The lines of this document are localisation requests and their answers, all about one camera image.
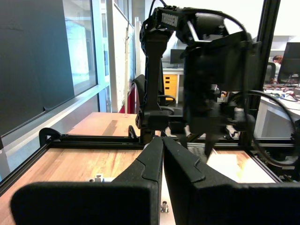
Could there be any clear plastic container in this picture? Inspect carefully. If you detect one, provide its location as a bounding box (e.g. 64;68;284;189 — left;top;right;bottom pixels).
187;143;207;162

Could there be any black office chair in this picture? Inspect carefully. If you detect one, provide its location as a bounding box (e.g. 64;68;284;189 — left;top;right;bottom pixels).
133;74;176;115
264;62;277;84

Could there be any person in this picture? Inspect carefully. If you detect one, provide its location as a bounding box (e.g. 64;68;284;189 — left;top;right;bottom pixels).
272;55;284;72

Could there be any black computer monitor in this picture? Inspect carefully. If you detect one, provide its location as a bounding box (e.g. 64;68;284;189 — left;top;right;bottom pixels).
170;48;187;65
277;42;300;84

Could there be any window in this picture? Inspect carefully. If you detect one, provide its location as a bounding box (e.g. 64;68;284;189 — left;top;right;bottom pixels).
62;0;111;97

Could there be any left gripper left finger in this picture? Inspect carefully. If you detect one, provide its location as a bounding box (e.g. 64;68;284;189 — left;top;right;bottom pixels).
10;136;164;225

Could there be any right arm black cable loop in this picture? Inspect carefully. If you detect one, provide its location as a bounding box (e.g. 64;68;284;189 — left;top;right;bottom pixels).
231;90;296;168

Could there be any white task board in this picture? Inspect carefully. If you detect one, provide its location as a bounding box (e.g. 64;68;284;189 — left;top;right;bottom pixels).
85;150;240;225

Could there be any black frame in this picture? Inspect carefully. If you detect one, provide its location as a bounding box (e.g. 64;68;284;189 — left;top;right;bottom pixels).
0;0;300;196

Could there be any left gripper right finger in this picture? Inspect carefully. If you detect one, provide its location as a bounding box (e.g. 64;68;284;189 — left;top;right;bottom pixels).
163;137;300;225

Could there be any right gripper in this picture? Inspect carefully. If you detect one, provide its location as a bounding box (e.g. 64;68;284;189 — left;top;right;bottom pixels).
185;86;256;163

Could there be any yellow drawer cabinet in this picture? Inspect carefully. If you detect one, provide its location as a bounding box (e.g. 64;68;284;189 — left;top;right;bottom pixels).
163;74;179;101

